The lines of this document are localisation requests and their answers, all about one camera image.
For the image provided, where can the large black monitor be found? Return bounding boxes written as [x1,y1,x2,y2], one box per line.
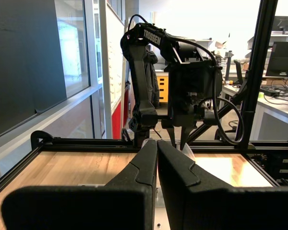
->
[265,41,288,78]

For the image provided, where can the black aluminium frame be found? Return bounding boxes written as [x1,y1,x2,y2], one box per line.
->
[0,0,288,202]

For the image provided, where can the red panel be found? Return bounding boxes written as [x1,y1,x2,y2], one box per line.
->
[111,86,131,140]

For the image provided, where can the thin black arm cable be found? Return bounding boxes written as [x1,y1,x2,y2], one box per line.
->
[127,13,151,28]

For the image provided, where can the black cable bundle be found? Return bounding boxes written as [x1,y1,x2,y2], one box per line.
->
[261,79,288,103]

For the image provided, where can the white wall shelf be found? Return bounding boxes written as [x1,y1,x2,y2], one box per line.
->
[247,33,288,50]

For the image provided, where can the grey window frame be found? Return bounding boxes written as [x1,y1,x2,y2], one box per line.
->
[0,0,106,185]

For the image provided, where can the white partition panel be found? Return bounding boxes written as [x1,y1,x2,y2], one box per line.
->
[99,0,127,139]

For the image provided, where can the yellow drawer cabinet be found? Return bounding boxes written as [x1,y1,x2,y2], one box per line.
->
[157,75,170,103]

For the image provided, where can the black hanging jacket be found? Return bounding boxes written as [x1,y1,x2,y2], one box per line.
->
[144,45,159,109]

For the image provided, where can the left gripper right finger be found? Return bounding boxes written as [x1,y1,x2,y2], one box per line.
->
[157,140,288,230]

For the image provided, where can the small monitor with stand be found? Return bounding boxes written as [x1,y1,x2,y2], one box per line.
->
[271,15,288,35]

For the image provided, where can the long white desk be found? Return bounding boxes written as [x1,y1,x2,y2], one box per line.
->
[222,82,288,142]

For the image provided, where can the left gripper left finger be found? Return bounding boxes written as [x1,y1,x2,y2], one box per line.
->
[1,140,158,230]

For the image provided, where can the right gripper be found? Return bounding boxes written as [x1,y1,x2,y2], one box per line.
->
[141,95,219,150]

